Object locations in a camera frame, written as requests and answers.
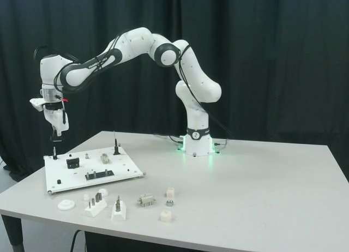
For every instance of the white round peg holder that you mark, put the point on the white round peg holder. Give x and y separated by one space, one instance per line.
119 215

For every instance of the metal large square peg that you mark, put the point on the metal large square peg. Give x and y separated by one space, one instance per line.
98 199

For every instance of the metal large round peg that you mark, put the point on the metal large round peg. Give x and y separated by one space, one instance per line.
118 207

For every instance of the white round-holed cube holder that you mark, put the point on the white round-holed cube holder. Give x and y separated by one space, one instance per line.
165 216

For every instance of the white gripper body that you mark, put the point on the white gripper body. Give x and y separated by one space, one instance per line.
57 121

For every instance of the white task board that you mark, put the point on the white task board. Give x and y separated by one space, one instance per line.
120 164

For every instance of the metal medium square peg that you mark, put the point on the metal medium square peg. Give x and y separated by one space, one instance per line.
93 203

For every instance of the white flat wrist plate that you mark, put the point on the white flat wrist plate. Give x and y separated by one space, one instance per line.
36 102

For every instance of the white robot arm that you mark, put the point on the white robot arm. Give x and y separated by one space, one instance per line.
133 42

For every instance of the black curtain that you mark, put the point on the black curtain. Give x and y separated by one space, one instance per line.
272 44

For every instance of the white medium gear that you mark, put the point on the white medium gear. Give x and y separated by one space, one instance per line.
103 192

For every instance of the dark grey table leg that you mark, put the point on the dark grey table leg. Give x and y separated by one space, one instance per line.
12 235

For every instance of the white square peg holder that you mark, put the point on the white square peg holder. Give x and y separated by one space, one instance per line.
95 210

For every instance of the white large gear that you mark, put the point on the white large gear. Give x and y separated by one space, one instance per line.
66 204

